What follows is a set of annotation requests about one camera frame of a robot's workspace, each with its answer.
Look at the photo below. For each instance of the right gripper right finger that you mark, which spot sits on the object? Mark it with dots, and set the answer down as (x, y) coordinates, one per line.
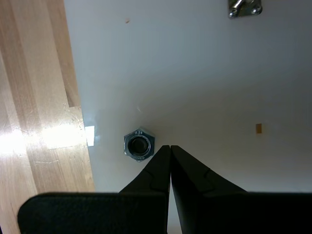
(231, 214)

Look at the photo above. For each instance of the small silver metal connector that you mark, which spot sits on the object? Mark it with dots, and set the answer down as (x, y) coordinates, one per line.
(246, 12)

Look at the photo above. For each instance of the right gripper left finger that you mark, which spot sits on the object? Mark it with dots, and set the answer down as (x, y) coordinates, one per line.
(109, 214)

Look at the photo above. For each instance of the white board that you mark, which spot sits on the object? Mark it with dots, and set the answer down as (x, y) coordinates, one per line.
(195, 73)

